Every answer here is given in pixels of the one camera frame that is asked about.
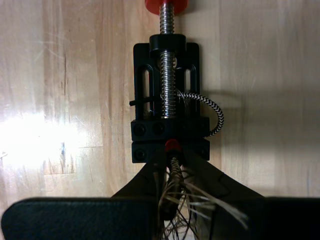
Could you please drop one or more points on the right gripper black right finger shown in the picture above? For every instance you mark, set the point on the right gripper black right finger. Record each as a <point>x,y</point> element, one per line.
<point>262,220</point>

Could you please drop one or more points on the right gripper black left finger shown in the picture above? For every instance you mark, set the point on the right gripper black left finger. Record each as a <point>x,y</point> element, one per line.
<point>75,220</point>

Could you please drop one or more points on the black vise with red knob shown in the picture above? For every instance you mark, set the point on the black vise with red knob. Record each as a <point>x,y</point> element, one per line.
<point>147,130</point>

